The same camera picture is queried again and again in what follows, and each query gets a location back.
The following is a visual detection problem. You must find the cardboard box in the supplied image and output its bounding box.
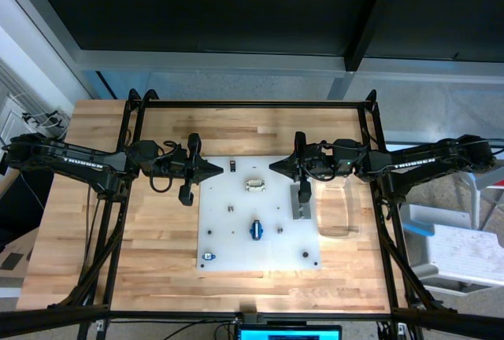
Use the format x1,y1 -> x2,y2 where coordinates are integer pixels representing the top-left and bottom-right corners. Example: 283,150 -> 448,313
0,225 -> 40,298

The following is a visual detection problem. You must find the white step stool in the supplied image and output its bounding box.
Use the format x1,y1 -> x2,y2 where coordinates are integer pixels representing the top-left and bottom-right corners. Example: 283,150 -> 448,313
399,201 -> 504,298

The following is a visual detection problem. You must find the black vertical post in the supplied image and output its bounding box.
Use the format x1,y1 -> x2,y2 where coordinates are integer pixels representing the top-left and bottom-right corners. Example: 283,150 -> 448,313
344,0 -> 395,72

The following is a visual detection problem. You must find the blue-edged screen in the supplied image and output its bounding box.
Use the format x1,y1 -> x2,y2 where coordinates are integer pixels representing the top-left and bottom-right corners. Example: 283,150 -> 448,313
235,324 -> 343,340

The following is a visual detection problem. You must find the black table frame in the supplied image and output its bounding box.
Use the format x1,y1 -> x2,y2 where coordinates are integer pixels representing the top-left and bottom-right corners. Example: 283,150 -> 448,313
0,87 -> 504,340

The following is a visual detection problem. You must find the blue connector holder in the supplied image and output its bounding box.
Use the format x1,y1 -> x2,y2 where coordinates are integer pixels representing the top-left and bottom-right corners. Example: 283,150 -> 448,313
247,218 -> 265,242

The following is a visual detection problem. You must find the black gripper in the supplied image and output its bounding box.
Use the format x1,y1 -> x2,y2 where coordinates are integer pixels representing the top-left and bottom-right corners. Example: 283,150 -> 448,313
269,131 -> 322,205
172,133 -> 224,207

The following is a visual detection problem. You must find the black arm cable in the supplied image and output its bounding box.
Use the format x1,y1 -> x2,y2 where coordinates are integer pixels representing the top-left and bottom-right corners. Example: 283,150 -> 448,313
148,166 -> 173,194

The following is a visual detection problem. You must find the white board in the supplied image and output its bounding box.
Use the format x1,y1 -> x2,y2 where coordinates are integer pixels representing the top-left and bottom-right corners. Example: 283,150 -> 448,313
195,154 -> 324,270

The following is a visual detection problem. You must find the white cable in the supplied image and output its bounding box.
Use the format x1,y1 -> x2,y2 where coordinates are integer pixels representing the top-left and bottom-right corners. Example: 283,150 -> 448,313
21,111 -> 60,128

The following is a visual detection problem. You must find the clear plastic tub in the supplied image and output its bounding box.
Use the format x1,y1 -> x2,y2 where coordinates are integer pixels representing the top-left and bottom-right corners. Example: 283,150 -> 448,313
314,180 -> 361,241

